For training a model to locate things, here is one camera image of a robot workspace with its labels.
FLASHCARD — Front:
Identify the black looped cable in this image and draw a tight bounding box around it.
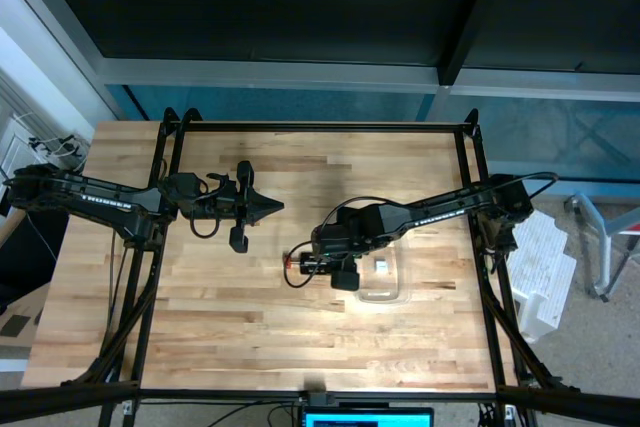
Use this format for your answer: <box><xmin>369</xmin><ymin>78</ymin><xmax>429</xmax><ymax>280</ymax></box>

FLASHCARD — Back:
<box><xmin>188</xmin><ymin>211</ymin><xmax>222</xmax><ymax>240</ymax></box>
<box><xmin>281</xmin><ymin>240</ymin><xmax>322</xmax><ymax>289</ymax></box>

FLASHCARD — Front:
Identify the black white cable bundle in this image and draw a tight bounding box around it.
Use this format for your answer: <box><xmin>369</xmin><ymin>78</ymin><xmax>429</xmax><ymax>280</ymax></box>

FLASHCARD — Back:
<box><xmin>27</xmin><ymin>134</ymin><xmax>86</xmax><ymax>161</ymax></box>

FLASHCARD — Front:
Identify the grey metal chair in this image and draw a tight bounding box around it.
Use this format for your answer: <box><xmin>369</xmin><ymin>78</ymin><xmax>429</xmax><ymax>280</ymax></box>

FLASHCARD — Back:
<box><xmin>563</xmin><ymin>190</ymin><xmax>640</xmax><ymax>303</ymax></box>

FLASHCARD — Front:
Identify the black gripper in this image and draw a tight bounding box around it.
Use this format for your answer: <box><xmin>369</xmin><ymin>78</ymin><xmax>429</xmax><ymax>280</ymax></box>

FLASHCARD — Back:
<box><xmin>327</xmin><ymin>257</ymin><xmax>360</xmax><ymax>292</ymax></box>
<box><xmin>202</xmin><ymin>160</ymin><xmax>285</xmax><ymax>254</ymax></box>

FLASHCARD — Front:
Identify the black clamp with red knob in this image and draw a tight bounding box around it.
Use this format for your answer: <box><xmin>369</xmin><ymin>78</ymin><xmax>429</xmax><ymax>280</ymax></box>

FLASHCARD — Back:
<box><xmin>283</xmin><ymin>254</ymin><xmax>334</xmax><ymax>277</ymax></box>

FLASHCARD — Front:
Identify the black metal frame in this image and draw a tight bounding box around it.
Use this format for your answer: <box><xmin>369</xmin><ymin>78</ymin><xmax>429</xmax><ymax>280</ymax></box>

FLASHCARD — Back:
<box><xmin>0</xmin><ymin>106</ymin><xmax>640</xmax><ymax>427</ymax></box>

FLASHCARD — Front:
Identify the clear plastic tub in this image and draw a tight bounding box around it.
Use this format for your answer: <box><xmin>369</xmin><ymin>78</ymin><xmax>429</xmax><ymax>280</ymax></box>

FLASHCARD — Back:
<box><xmin>352</xmin><ymin>236</ymin><xmax>412</xmax><ymax>304</ymax></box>

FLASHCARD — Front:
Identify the blue laptop screen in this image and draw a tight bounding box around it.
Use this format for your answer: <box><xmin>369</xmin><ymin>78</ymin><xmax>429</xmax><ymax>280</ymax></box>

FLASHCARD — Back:
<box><xmin>299</xmin><ymin>406</ymin><xmax>435</xmax><ymax>427</ymax></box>

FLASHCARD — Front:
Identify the cardboard box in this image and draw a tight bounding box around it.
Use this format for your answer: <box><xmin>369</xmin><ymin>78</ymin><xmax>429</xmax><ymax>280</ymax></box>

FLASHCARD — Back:
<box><xmin>0</xmin><ymin>281</ymin><xmax>51</xmax><ymax>348</ymax></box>

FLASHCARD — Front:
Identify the white plastic step stool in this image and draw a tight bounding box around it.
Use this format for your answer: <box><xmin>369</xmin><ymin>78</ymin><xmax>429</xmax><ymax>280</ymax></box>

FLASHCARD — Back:
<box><xmin>504</xmin><ymin>211</ymin><xmax>581</xmax><ymax>346</ymax></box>

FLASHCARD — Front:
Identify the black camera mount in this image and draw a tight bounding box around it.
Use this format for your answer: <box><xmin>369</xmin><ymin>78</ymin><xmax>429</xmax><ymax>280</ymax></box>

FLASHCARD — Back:
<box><xmin>298</xmin><ymin>386</ymin><xmax>332</xmax><ymax>406</ymax></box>

